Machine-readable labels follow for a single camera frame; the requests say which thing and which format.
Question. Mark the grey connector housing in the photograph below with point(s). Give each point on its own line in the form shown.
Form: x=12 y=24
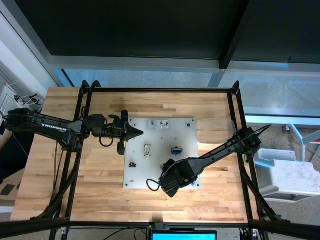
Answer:
x=148 y=150

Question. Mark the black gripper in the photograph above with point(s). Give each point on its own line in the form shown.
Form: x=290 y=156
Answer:
x=122 y=132
x=172 y=180

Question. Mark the blue mount with black cap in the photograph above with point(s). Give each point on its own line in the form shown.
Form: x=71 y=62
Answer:
x=177 y=151

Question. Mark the black wall post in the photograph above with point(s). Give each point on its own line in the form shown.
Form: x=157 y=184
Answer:
x=232 y=37

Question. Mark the screen with blue edge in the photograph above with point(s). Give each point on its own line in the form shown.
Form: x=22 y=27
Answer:
x=182 y=236

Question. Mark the small silver fastener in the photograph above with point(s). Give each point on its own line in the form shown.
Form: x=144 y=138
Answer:
x=164 y=124

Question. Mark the black connector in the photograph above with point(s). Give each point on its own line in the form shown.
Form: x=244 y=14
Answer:
x=132 y=165

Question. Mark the white board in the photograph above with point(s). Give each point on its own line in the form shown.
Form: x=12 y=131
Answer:
x=140 y=175

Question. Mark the white step stool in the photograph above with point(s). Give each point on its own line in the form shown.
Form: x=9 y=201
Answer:
x=295 y=175

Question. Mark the black aluminium frame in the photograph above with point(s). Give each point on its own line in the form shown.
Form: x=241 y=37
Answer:
x=160 y=90

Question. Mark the clear plastic tub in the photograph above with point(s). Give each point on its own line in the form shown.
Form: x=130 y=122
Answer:
x=212 y=132

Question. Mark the small black table camera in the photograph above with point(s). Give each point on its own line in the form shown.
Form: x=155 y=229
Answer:
x=159 y=226

